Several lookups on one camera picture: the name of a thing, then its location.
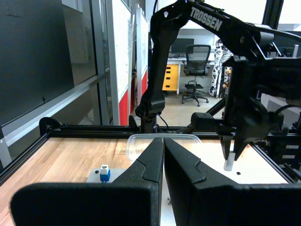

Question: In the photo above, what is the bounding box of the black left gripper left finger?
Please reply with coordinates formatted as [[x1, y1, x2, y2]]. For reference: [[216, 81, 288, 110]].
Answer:
[[9, 137, 165, 226]]

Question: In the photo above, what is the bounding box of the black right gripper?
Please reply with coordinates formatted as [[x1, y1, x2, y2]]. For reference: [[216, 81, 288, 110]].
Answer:
[[190, 56, 285, 162]]

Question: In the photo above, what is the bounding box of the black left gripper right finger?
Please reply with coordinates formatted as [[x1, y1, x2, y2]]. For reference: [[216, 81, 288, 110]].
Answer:
[[164, 137, 301, 226]]

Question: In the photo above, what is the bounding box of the grey metal bar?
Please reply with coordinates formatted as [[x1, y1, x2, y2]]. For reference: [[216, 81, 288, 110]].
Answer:
[[224, 152, 235, 171]]

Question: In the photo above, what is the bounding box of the blue connector with white plug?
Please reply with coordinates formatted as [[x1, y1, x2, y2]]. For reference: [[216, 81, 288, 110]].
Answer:
[[99, 164, 111, 184]]

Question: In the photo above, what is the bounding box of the white task board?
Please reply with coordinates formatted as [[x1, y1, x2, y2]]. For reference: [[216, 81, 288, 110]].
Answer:
[[86, 167, 290, 226]]

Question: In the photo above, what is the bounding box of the clear plastic tub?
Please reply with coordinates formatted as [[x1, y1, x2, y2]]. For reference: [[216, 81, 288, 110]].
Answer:
[[126, 133, 202, 162]]

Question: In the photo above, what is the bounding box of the white lattice figure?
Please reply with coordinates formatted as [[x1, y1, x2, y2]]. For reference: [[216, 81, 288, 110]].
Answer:
[[208, 39, 230, 97]]

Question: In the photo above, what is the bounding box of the black office chair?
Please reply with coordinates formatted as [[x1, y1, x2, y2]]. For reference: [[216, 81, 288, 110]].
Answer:
[[181, 44, 212, 107]]

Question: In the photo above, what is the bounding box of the yellow drawer cabinet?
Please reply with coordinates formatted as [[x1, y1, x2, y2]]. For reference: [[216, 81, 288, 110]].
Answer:
[[162, 65, 180, 95]]

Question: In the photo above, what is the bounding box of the white desk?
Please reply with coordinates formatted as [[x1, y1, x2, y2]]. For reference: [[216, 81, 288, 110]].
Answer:
[[166, 57, 228, 66]]

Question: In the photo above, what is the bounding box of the black computer monitor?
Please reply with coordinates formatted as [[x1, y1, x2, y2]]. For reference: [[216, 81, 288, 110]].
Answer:
[[171, 38, 195, 58]]

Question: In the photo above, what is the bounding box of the white red partition panel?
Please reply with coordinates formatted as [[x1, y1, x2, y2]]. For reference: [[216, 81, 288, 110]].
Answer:
[[112, 0, 134, 127], [135, 6, 150, 101]]

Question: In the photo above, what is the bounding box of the black aluminium frame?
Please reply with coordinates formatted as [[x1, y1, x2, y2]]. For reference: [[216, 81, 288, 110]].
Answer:
[[0, 0, 301, 189]]

